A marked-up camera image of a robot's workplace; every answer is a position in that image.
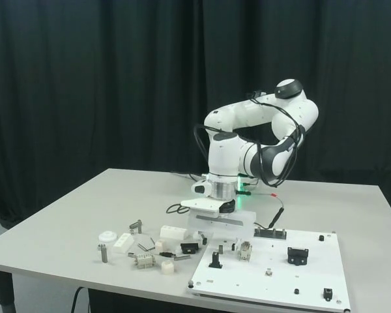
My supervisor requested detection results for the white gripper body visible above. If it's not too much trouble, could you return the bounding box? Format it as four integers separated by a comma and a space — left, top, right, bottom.
186, 209, 257, 239

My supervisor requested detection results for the white peg holder with holes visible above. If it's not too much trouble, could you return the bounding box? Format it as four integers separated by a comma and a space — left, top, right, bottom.
112, 233, 136, 254

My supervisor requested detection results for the beige rectangular plug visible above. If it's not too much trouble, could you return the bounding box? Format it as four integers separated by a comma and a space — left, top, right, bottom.
238, 241, 253, 261
128, 252, 154, 270

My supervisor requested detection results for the black D-SUB plug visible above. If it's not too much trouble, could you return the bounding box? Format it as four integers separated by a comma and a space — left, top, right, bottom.
180, 242, 199, 255

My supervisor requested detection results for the long white holder block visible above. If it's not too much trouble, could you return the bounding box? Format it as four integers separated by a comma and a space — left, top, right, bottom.
159, 225, 188, 241

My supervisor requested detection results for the white task board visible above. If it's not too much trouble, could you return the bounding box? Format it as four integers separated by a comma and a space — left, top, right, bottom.
185, 228, 352, 304

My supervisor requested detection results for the white large gear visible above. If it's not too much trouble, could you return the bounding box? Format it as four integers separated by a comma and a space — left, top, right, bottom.
98, 230, 117, 244

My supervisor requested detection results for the dark table leg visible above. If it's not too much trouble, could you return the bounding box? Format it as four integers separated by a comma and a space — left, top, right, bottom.
0, 269, 14, 313

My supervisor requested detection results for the black curtain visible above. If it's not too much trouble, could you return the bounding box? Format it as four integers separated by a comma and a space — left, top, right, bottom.
0, 0, 391, 226

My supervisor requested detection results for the black looped cable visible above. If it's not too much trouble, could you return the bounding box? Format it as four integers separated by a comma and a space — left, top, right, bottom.
165, 202, 190, 216

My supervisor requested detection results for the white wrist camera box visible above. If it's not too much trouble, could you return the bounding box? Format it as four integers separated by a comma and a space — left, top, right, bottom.
191, 182, 212, 197

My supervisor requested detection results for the black base cable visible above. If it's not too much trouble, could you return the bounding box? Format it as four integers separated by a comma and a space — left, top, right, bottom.
242, 177, 261, 196
174, 171, 205, 183

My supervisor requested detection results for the thin black rod on wire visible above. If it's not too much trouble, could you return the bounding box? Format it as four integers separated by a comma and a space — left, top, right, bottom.
253, 192, 286, 230

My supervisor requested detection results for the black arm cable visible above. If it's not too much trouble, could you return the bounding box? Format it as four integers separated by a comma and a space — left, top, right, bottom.
192, 91, 307, 188

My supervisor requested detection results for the black cable under table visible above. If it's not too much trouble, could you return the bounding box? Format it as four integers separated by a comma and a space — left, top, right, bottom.
72, 286, 89, 313

